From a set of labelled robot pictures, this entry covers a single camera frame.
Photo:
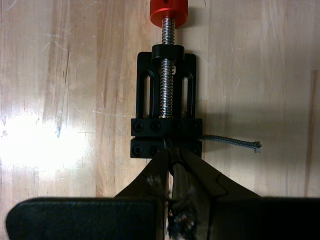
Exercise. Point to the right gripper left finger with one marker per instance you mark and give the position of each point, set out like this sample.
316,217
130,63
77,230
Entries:
87,217

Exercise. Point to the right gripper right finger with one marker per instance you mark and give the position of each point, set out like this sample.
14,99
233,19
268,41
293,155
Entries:
250,217

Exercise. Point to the black vise with red knob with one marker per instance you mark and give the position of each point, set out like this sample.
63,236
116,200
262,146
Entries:
170,127

